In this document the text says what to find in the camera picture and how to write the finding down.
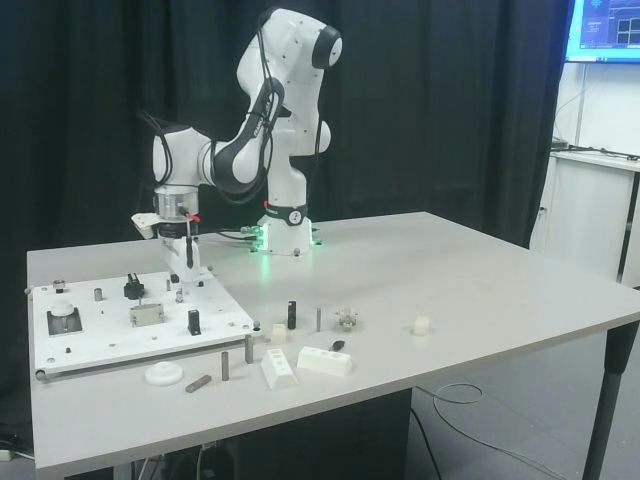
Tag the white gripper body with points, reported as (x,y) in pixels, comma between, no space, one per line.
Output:
(175,255)

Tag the metal BNC plug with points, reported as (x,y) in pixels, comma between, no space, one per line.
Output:
(178,297)

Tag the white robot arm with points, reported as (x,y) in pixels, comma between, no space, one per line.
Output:
(280,125)

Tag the black plug with clip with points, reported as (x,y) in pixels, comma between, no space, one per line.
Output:
(133,287)

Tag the flat white mounting plate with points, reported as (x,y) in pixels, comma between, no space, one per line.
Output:
(146,222)

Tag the white task board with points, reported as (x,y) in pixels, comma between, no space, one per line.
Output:
(150,340)

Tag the white large gear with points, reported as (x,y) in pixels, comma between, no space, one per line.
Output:
(163,375)

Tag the metal square peg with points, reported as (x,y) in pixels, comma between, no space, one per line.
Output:
(197,383)
(249,350)

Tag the round metal waterproof plug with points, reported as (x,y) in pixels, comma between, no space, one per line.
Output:
(60,286)

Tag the white medium gear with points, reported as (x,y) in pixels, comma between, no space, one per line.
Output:
(63,309)

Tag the small white holder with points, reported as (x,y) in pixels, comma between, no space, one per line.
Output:
(278,333)
(421,325)

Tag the black rectangular plug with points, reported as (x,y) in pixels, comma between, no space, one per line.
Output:
(292,315)

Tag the thin metal round peg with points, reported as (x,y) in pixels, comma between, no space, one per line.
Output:
(317,320)

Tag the long white holder with holes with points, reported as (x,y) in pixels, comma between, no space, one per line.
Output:
(325,361)

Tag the small black plug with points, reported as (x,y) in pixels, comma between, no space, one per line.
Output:
(338,345)

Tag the small metal connector part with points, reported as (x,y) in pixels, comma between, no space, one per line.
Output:
(347,320)

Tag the black curtain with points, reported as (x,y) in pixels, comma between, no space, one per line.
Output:
(75,100)

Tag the white power strip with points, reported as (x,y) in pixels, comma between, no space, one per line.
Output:
(6,454)

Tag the white cabinet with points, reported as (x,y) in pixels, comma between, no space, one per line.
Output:
(585,220)

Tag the black table leg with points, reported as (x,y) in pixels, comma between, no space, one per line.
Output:
(607,400)

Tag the blue screen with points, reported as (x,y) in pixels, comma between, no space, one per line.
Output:
(605,30)

